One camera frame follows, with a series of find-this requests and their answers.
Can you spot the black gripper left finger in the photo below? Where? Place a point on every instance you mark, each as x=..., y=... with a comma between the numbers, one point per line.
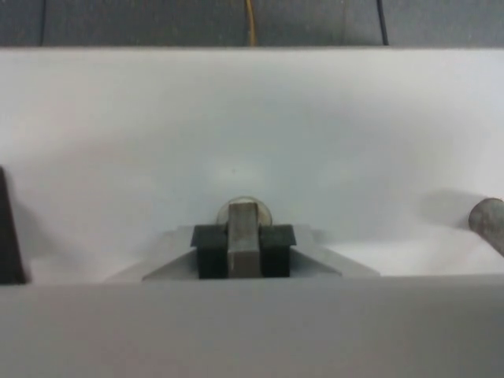
x=208, y=252

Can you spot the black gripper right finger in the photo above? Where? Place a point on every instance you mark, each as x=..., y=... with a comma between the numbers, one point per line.
x=275, y=252

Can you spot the metal round peg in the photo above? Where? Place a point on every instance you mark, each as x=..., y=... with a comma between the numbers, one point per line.
x=488, y=220

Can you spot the metal square peg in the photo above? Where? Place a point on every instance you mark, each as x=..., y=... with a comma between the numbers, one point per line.
x=243, y=252

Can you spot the white task board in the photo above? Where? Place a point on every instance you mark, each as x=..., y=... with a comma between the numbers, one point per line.
x=252, y=130

